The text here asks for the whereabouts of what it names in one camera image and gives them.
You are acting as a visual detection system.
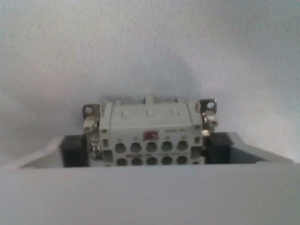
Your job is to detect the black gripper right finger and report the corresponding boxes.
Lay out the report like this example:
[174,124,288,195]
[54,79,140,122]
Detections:
[207,131,295,165]

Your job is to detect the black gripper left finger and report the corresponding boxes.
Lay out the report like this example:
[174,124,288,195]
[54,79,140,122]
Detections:
[16,135,89,168]

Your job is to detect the grey waterproof plug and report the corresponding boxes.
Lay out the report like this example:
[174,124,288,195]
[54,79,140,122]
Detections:
[82,93,218,167]

